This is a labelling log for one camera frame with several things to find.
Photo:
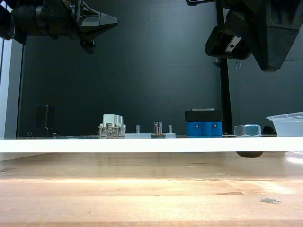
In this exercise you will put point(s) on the clear plastic tub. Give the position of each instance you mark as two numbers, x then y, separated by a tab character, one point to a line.
288	125

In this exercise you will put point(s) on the blue and black connector mount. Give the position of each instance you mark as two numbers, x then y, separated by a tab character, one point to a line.
203	127

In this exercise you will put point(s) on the black rubber board foot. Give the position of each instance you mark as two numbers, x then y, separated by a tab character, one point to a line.
249	154

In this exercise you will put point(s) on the small black clamp socket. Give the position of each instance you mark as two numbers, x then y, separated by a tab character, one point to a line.
45	118

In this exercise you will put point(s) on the grey multi-pin connector housing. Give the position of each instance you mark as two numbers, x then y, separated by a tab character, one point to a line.
112	127

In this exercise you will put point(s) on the silver M12 hex nut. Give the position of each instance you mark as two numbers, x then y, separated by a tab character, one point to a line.
251	130

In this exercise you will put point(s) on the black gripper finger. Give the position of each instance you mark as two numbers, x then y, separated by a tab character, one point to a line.
94	30
277	47
94	19

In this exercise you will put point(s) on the black aluminium frame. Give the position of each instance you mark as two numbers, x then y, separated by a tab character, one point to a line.
225	94

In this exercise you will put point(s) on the white plastic board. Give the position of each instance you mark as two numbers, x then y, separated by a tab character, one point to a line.
142	144

